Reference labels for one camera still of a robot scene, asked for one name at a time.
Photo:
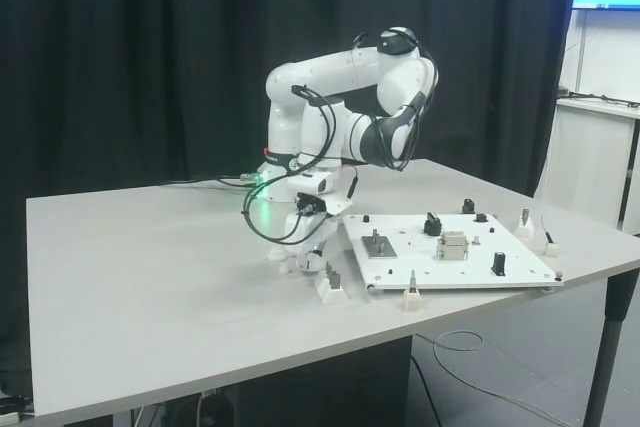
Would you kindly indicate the white large gear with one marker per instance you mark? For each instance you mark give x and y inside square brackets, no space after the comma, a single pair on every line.
[309,266]

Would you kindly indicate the medium metal peg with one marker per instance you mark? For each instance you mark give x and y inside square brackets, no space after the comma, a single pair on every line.
[332,277]

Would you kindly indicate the black USB plug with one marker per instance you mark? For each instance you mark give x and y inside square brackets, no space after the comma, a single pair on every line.
[468,206]

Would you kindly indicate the black curtain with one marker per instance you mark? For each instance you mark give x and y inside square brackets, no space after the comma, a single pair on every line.
[150,47]

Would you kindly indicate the white task board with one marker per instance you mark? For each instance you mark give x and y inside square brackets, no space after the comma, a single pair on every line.
[450,267]

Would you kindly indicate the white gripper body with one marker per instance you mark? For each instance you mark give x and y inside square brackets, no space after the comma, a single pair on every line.
[305,232]

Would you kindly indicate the white cabinet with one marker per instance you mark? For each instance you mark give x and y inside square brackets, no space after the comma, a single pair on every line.
[595,162]

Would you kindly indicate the dark table leg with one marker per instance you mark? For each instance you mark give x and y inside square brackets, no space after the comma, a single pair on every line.
[607,347]

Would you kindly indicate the small metal peg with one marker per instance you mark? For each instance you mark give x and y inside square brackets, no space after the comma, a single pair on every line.
[328,269]

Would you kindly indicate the metal plug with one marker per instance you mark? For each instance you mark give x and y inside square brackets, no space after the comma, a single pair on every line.
[412,281]

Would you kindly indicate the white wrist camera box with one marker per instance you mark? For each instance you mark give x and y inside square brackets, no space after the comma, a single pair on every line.
[312,183]

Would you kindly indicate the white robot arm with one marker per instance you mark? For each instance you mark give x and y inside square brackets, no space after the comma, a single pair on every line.
[350,67]

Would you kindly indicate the large metal peg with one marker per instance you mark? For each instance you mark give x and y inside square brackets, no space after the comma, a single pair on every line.
[338,281]
[525,215]

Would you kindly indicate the white three-peg holder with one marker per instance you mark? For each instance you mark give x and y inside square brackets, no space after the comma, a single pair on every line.
[330,293]
[524,229]

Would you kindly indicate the small white plug holder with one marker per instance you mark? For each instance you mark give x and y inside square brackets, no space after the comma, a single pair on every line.
[412,301]
[551,249]

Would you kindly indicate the black D-SUB plug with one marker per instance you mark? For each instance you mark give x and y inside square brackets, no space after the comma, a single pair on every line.
[432,225]

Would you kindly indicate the tall black Ethernet plug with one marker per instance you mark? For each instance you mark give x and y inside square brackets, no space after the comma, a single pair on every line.
[499,265]

